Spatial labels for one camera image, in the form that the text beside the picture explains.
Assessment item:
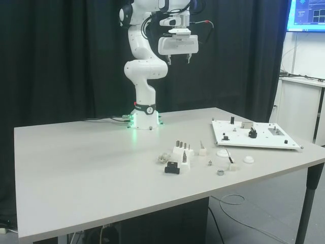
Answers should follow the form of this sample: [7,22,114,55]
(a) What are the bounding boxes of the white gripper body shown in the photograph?
[157,34,199,56]

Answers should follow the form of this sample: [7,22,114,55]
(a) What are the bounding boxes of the white square peg holder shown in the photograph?
[172,145,196,157]

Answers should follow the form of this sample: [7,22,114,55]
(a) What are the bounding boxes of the white round peg holder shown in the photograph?
[178,151,195,172]

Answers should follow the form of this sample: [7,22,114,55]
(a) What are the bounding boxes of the white task board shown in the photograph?
[211,117,305,153]

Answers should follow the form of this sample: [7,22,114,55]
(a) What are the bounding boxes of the beige metal waterproof plug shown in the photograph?
[155,152,171,163]

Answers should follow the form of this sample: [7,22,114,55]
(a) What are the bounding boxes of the black D-SUB plug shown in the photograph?
[164,161,182,175]

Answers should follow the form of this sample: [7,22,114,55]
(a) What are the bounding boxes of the black curtain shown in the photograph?
[0,0,290,229]

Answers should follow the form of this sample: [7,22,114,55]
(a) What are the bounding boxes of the white cabinet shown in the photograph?
[269,75,325,147]

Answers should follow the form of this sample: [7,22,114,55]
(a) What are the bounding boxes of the blue screen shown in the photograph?
[285,0,325,33]

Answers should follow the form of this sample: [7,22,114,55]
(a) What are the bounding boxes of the dark grey table leg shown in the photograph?
[296,162,324,244]

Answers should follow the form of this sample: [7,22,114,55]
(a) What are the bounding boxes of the black base cable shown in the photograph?
[81,115,133,124]

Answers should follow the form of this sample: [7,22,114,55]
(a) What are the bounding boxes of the grey floor cable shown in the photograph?
[219,194,305,244]

